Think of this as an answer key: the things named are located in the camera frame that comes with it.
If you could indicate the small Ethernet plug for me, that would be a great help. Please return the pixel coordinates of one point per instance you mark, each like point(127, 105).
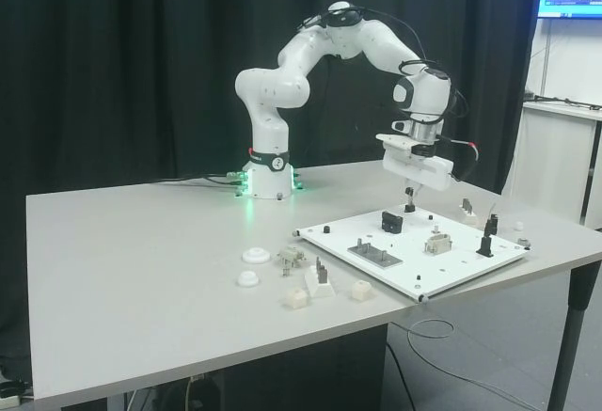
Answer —
point(409, 198)

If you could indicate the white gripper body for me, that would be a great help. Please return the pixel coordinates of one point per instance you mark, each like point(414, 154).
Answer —
point(423, 170)

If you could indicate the grey waterproof plug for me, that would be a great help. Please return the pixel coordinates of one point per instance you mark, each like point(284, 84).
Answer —
point(289, 257)

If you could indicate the small white holder block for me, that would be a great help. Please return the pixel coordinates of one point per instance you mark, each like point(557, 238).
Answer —
point(295, 299)
point(362, 290)

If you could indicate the white cabinet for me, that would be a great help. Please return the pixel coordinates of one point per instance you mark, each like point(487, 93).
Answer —
point(555, 162)

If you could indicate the white small gear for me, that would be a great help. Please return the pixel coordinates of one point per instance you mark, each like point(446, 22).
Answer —
point(518, 226)

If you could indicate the white medium gear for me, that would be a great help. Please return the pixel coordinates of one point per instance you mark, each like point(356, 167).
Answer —
point(248, 278)

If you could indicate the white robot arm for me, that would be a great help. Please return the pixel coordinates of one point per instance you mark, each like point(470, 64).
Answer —
point(275, 86)

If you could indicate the wrist camera mount plate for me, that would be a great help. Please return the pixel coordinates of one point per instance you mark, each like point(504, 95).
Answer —
point(392, 139)

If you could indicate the black USB plug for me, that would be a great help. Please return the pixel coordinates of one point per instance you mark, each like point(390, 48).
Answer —
point(492, 225)

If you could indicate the white task board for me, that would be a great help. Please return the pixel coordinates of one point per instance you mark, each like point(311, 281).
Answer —
point(409, 260)

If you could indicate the black curtain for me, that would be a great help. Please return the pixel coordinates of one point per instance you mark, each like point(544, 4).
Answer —
point(117, 77)

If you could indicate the white power strip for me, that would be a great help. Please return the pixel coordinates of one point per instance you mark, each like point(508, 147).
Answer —
point(9, 399)

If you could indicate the metal peg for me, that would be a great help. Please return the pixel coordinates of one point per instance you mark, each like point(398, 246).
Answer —
point(466, 204)
point(319, 267)
point(325, 273)

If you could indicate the metal BNC plug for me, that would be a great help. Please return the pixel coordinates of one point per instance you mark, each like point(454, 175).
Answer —
point(524, 242)

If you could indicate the white peg holder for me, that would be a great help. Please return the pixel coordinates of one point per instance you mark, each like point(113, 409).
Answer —
point(466, 213)
point(320, 289)

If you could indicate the white large gear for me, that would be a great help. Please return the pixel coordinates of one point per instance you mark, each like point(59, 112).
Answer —
point(256, 256)

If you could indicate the dark table leg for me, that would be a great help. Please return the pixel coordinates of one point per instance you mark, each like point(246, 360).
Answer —
point(571, 326)

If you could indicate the black D-SUB plug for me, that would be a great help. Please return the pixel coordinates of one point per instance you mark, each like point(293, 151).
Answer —
point(392, 222)

